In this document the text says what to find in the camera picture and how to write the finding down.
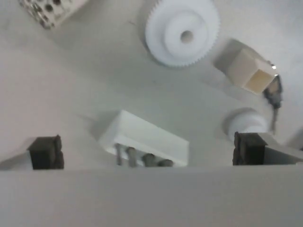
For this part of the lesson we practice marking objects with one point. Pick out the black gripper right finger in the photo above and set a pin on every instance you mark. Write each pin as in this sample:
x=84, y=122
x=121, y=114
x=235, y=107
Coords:
x=248, y=149

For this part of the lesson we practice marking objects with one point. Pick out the white medium gear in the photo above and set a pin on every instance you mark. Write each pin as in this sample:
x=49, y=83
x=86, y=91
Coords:
x=246, y=123

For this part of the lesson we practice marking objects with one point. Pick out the white round peg holder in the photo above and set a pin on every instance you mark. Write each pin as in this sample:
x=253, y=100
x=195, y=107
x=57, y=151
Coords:
x=142, y=132

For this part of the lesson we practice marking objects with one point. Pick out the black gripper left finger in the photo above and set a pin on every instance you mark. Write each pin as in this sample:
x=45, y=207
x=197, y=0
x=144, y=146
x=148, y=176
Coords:
x=45, y=153

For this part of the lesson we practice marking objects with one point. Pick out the white square plug holder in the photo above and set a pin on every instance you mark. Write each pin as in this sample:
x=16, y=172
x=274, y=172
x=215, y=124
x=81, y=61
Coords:
x=239, y=63

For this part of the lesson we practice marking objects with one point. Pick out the metal round peg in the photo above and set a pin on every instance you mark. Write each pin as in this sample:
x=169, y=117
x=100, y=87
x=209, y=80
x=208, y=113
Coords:
x=131, y=156
x=118, y=154
x=149, y=159
x=165, y=163

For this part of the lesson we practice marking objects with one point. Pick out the black USB plug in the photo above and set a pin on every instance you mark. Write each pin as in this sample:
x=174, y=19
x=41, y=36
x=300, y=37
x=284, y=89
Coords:
x=274, y=94

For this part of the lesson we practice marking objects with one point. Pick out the white waterproof plug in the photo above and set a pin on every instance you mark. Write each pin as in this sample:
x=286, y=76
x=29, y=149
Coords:
x=54, y=11

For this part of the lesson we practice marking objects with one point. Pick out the white large gear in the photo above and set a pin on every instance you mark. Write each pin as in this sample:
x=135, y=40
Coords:
x=165, y=30

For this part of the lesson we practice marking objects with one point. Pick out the white task board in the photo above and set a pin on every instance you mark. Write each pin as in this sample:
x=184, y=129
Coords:
x=297, y=142

